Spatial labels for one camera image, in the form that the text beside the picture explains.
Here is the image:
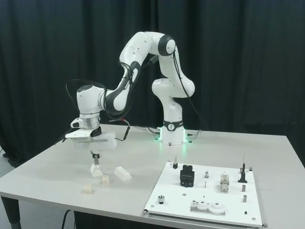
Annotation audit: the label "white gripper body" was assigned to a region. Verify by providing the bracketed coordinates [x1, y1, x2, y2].
[72, 133, 118, 151]

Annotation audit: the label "long white peg holder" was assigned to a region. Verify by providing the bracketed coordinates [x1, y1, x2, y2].
[114, 167, 132, 182]
[90, 164, 103, 177]

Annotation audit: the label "black box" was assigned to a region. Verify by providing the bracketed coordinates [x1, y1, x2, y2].
[74, 211, 153, 229]

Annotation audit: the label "white task board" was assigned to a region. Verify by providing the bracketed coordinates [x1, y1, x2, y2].
[143, 161, 266, 226]

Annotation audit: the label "black D-SUB plug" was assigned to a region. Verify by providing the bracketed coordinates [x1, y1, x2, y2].
[179, 164, 195, 187]

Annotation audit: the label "black table leg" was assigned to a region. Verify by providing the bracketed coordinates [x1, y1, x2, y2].
[0, 196, 20, 229]

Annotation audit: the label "black curtains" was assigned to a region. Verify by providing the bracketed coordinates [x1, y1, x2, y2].
[0, 0, 305, 159]

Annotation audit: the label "pale connector block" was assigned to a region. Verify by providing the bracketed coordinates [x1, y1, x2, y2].
[219, 173, 230, 193]

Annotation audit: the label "white large gear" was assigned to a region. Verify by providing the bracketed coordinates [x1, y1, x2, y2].
[209, 202, 226, 214]

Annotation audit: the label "black upright plug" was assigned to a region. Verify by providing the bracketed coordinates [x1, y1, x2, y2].
[238, 162, 249, 184]

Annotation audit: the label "thin black rod on wire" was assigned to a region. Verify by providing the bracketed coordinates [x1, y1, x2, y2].
[108, 116, 131, 141]

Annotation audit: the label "black base cable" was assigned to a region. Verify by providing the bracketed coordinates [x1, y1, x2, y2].
[146, 125, 163, 135]

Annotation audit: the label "black forearm cable bundle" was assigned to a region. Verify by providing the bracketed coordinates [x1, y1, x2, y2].
[65, 61, 138, 122]

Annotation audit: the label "black power cable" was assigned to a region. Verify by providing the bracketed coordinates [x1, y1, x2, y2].
[62, 209, 75, 229]

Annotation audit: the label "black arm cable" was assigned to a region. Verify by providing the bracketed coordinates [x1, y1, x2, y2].
[173, 46, 203, 139]

